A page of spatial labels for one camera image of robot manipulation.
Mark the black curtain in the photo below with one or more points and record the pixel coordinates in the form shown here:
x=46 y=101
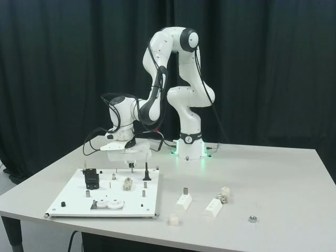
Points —
x=65 y=65

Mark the white medium gear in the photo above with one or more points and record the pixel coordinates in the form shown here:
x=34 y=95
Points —
x=102 y=204

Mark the small metal nut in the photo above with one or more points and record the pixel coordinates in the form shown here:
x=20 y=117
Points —
x=252 y=218

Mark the metal BNC plug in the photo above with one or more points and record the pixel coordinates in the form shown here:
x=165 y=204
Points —
x=113 y=176

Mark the dark table leg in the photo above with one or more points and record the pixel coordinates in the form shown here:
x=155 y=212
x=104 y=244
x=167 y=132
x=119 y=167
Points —
x=11 y=233

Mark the thick metal round peg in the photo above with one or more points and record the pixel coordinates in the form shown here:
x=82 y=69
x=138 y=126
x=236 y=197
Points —
x=87 y=194

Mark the white large gear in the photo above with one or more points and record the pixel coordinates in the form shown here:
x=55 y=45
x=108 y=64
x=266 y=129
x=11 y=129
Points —
x=116 y=204

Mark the black D-SUB plug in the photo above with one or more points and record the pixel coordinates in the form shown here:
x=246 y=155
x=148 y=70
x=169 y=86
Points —
x=92 y=179

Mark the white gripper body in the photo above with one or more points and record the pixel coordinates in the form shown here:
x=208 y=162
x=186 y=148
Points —
x=131 y=155

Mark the metal square peg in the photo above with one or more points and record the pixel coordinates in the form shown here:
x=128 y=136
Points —
x=186 y=191

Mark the white peg holder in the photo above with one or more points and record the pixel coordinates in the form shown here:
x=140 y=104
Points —
x=212 y=207
x=183 y=203

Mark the white task board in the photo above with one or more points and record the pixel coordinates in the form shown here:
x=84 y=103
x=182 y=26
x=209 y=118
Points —
x=105 y=194

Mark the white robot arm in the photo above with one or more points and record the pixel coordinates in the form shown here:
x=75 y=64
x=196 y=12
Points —
x=183 y=105

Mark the small white cube holder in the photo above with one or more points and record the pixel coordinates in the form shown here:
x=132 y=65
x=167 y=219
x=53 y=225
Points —
x=173 y=220

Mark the beige connector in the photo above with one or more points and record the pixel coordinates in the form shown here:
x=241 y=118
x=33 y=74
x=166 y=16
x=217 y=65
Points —
x=127 y=184

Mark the tall black plug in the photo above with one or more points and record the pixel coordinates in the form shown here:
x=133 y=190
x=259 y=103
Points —
x=146 y=174

